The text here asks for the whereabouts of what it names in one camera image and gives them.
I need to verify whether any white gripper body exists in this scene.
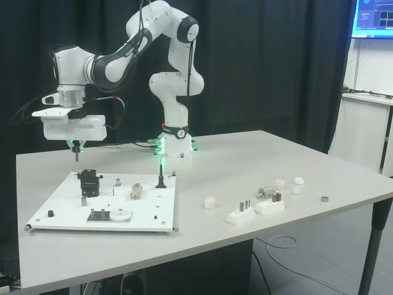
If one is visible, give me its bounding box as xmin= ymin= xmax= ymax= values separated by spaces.
xmin=42 ymin=115 xmax=108 ymax=141

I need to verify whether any white round peg holder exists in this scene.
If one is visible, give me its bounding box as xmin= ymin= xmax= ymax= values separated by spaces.
xmin=225 ymin=207 xmax=255 ymax=227

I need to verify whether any white square peg holder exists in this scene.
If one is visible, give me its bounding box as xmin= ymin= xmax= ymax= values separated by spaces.
xmin=255 ymin=199 xmax=286 ymax=216

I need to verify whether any black wrist band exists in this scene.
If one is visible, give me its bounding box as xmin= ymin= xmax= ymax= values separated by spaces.
xmin=68 ymin=108 xmax=87 ymax=121

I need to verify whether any black D-SUB plug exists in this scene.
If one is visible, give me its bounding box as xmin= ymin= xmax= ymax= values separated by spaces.
xmin=79 ymin=168 xmax=100 ymax=198

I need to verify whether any white large gear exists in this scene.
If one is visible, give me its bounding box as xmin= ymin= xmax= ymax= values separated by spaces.
xmin=111 ymin=208 xmax=133 ymax=222

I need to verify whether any white task board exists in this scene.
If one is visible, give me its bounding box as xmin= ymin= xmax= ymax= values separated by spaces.
xmin=25 ymin=170 xmax=181 ymax=235

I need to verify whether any black curtain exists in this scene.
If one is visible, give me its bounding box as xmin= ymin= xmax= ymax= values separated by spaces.
xmin=0 ymin=0 xmax=357 ymax=160

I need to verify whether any white cabinet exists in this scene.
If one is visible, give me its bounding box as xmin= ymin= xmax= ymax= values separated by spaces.
xmin=340 ymin=90 xmax=393 ymax=179

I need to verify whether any black table leg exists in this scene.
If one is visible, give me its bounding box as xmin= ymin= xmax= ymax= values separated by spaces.
xmin=364 ymin=201 xmax=386 ymax=295

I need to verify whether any blue screen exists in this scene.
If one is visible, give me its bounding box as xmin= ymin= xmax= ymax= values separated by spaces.
xmin=351 ymin=0 xmax=393 ymax=40

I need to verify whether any silver wrist ring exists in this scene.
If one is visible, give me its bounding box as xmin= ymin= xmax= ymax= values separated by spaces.
xmin=57 ymin=88 xmax=85 ymax=109

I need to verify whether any flat white mount plate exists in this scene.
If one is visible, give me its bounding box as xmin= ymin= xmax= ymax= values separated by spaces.
xmin=31 ymin=107 xmax=69 ymax=120

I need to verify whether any small white camera box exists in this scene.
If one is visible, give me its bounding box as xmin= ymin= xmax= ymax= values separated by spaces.
xmin=41 ymin=93 xmax=60 ymax=106

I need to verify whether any black wrist loop cable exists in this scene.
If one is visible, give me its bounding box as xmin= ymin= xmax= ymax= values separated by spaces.
xmin=11 ymin=45 xmax=60 ymax=123

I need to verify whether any black plug with short cable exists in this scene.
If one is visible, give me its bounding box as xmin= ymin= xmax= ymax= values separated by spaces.
xmin=155 ymin=154 xmax=167 ymax=189

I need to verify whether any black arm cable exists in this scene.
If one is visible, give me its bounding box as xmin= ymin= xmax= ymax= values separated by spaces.
xmin=127 ymin=0 xmax=155 ymax=58

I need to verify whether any black hanging cable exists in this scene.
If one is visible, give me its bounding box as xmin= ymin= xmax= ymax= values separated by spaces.
xmin=183 ymin=39 xmax=198 ymax=100

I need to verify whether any grey floor cable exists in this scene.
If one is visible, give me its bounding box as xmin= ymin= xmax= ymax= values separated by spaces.
xmin=253 ymin=235 xmax=393 ymax=295

